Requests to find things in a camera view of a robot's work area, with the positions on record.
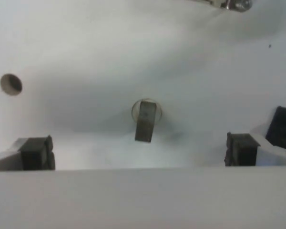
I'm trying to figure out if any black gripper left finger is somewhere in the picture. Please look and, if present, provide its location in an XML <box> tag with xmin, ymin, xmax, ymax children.
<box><xmin>0</xmin><ymin>135</ymin><xmax>56</xmax><ymax>171</ymax></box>

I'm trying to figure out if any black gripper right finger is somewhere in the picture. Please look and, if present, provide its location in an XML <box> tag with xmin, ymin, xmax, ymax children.
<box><xmin>225</xmin><ymin>132</ymin><xmax>286</xmax><ymax>167</ymax></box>

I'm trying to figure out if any metal square peg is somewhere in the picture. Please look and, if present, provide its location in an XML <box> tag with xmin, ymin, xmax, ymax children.
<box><xmin>134</xmin><ymin>100</ymin><xmax>157</xmax><ymax>144</ymax></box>

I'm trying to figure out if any white task board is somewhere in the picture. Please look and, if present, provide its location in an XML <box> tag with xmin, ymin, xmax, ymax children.
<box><xmin>0</xmin><ymin>0</ymin><xmax>286</xmax><ymax>171</ymax></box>

